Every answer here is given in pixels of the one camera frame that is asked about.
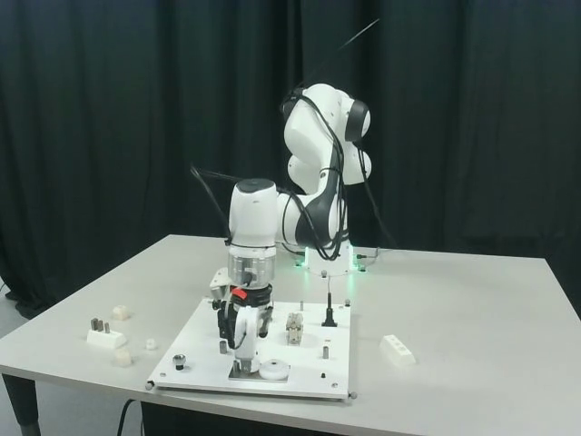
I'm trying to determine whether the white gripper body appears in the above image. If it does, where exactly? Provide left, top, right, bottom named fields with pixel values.
left=230, top=304, right=263, bottom=362

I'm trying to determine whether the white large gear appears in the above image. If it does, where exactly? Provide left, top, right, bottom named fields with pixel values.
left=260, top=358, right=291, bottom=382

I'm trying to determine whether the metal connector block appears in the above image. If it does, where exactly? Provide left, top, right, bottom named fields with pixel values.
left=283, top=312, right=306, bottom=347

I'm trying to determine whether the white task board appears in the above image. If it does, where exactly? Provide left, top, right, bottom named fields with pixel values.
left=147, top=297, right=356, bottom=401

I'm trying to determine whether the thin rod on black base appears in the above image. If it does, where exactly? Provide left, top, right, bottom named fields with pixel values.
left=320, top=277, right=338, bottom=329

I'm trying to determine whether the white peg holder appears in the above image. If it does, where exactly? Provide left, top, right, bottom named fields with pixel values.
left=85, top=327, right=127, bottom=351

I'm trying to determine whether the white three-hole holder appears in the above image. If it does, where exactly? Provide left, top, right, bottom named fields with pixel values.
left=379, top=334, right=417, bottom=367

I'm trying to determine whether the dark table leg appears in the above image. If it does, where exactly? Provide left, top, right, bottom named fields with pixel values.
left=2, top=370, right=37, bottom=436

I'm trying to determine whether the black curtain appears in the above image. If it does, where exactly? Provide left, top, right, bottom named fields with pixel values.
left=0, top=0, right=581, bottom=310

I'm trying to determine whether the black rod on wire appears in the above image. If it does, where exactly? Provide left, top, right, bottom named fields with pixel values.
left=218, top=271, right=255, bottom=351

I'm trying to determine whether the black hanging cable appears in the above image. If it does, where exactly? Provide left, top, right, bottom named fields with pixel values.
left=117, top=398, right=143, bottom=436

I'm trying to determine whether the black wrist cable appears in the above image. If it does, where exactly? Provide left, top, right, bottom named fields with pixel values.
left=188, top=163, right=300, bottom=249

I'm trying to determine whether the black trailing cable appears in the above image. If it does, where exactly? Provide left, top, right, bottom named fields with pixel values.
left=358, top=140, right=399, bottom=250

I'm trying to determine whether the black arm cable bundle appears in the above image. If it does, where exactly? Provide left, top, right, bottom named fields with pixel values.
left=280, top=85, right=349, bottom=263

